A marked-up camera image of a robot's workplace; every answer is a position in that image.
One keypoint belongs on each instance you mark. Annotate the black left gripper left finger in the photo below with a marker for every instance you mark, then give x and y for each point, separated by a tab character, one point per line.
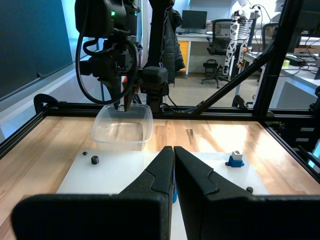
100	217

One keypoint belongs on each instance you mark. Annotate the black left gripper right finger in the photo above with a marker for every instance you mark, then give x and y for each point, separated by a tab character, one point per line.
250	220

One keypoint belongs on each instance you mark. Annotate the blue mount with black cap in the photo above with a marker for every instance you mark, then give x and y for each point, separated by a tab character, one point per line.
174	197

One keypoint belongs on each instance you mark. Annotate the clear plastic tub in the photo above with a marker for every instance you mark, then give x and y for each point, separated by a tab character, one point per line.
120	140

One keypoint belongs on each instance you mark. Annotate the white board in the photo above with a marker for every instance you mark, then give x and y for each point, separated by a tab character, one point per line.
120	175

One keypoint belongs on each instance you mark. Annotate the white lattice robot figure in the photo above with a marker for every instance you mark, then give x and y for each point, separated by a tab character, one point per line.
231	42

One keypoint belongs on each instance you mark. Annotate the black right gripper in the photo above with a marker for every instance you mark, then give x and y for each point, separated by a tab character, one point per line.
112	65

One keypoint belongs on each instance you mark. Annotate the black monitor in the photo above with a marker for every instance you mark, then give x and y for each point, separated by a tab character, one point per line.
194	19

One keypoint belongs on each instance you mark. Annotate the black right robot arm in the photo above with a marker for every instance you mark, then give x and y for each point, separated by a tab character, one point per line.
100	17

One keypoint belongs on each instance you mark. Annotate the black aluminium frame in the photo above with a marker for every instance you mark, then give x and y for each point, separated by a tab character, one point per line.
225	111

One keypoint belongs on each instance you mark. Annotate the blue socket with white insert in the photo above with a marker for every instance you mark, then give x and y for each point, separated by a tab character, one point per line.
235	162

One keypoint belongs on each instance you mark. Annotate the white desk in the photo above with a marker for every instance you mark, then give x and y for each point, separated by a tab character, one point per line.
295	72
197	37

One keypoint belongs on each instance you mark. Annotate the yellow drawer cabinet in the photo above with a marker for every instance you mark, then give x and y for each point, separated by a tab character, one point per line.
184	55

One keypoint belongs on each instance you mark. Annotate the black office chair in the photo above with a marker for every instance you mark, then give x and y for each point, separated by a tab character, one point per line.
220	45

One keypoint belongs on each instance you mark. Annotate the black jacket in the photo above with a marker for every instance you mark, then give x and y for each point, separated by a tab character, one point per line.
175	50

